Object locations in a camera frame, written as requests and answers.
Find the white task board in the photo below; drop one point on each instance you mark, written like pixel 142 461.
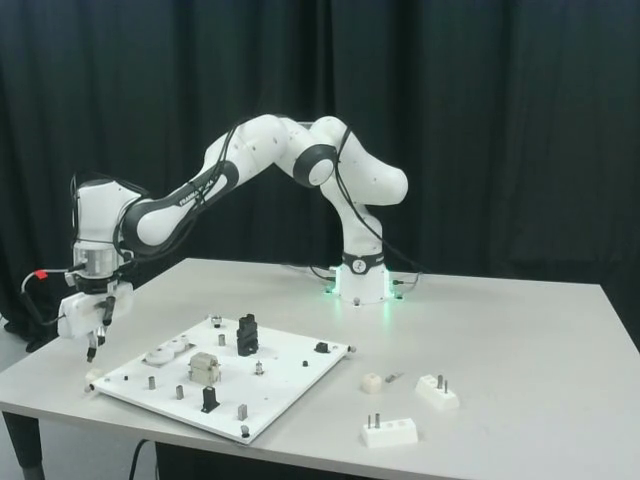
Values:
pixel 280 385

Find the white large gear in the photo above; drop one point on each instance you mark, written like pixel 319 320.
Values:
pixel 158 357

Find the small metal plug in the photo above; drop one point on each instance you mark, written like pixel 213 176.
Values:
pixel 394 378

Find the white peg holder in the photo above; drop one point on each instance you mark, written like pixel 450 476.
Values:
pixel 390 432
pixel 437 397

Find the white small gear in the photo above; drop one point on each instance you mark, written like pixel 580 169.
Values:
pixel 371 384

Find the metal bolt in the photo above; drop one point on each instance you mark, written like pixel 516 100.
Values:
pixel 216 321

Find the black table leg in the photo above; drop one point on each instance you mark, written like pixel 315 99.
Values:
pixel 22 450

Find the black USB plug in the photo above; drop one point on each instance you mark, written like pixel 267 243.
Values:
pixel 91 356

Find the black Ethernet plug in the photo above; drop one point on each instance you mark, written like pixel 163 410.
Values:
pixel 209 400

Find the black curtain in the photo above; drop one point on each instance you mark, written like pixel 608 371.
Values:
pixel 450 100

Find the small white block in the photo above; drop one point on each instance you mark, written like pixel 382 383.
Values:
pixel 93 377

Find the black D-SUB plug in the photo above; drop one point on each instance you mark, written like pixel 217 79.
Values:
pixel 246 335

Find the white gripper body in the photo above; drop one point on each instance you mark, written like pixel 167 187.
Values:
pixel 80 312

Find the metal BNC plug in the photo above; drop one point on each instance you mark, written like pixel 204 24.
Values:
pixel 258 367

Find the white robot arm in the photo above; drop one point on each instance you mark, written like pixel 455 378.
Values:
pixel 260 150

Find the white medium gear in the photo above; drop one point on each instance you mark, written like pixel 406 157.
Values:
pixel 177 347

